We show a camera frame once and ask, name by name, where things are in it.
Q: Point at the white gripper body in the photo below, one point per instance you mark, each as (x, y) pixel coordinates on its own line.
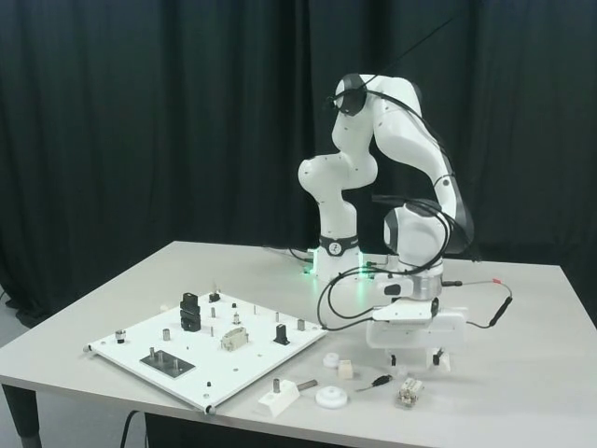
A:
(420, 333)

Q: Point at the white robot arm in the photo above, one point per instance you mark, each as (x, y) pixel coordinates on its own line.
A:
(401, 140)

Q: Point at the white peg holder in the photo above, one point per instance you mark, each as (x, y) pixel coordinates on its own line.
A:
(280, 402)

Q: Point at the large metal round peg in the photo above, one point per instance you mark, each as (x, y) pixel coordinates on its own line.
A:
(166, 334)

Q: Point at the round dark metal plug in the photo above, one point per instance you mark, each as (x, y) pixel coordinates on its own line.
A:
(121, 336)

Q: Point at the beige waterproof plug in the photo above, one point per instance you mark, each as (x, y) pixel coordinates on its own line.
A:
(407, 391)

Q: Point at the cream square block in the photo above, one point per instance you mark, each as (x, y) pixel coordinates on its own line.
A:
(345, 369)

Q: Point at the white small gear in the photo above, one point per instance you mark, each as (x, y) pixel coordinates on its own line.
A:
(331, 360)

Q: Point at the white large gear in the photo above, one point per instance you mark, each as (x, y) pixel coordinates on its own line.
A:
(332, 398)

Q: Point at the white task board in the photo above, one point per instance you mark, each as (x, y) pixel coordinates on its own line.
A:
(261, 347)

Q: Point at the small metal plug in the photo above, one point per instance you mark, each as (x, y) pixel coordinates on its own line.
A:
(236, 318)

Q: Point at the small black plug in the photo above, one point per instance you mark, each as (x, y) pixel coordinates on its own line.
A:
(214, 296)

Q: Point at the black D-SUB plug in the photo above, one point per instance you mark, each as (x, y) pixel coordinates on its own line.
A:
(189, 315)

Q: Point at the black curtain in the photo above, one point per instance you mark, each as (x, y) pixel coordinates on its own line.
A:
(140, 116)

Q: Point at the black table leg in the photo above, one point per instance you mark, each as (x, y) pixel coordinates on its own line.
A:
(21, 413)

